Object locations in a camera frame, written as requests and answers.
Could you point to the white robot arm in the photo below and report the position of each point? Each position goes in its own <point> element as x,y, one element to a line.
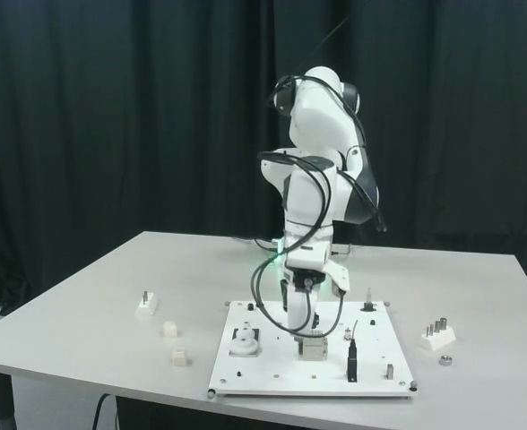
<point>317,116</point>

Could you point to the black curtain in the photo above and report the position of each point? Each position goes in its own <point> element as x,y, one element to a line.
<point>111,112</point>

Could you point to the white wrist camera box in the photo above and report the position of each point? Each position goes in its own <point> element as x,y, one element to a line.
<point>337,277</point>

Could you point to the white square peg holder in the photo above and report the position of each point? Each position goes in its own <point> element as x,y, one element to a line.
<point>147,310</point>

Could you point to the white round peg holder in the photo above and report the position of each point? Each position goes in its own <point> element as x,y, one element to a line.
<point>438,342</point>

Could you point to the metal bolt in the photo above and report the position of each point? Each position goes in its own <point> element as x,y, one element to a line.
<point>368,298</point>

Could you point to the metal BNC plug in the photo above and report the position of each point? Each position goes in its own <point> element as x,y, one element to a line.
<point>348,333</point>

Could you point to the white large gear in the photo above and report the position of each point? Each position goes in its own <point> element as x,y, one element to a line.
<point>244,348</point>

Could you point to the small metal round peg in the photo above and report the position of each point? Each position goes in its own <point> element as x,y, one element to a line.
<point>433,329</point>

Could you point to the metal hex nut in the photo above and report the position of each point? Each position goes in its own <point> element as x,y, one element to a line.
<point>445,359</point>

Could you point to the white small gear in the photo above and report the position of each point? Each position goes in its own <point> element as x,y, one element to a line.
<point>247,334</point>

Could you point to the large metal round peg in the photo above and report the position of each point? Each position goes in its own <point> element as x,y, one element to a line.
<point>445,323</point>

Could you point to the white task board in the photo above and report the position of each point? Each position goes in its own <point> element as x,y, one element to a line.
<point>281,372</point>

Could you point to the medium metal round peg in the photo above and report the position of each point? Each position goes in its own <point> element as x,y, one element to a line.
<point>438,326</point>

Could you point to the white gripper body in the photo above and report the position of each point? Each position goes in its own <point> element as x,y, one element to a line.
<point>297,313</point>

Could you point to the white plug holder cube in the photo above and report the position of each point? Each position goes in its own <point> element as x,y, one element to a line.
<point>170,328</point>
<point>179,358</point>

